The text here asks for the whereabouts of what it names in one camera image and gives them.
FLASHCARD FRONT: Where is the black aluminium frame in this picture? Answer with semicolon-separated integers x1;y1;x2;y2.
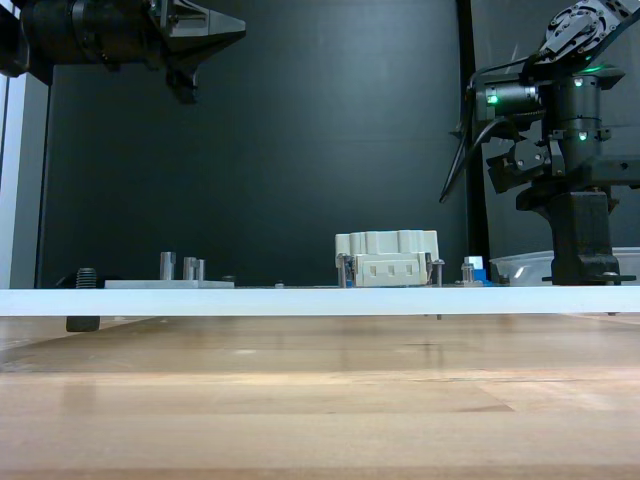
449;0;491;289

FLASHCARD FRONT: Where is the blue white connector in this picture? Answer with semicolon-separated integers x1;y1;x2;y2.
464;255;487;287

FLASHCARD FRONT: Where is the black threaded foot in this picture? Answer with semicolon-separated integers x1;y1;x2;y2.
65;267;100;334

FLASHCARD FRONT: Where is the white task board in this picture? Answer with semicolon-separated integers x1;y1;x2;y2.
0;287;640;317

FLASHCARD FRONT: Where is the clear plastic tub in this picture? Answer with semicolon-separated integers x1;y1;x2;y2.
489;247;640;287

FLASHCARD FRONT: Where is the grey metal plate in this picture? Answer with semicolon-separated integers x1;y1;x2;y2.
103;279;236;290

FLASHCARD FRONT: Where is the black USB socket mount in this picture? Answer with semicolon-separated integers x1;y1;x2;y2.
542;192;637;287

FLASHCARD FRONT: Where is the beige connector insert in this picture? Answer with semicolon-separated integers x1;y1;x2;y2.
334;229;441;257

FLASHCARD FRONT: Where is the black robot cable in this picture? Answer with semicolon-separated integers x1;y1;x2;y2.
438;54;531;204

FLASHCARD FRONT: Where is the beige connector base housing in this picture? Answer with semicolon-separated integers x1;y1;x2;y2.
351;252;427;289

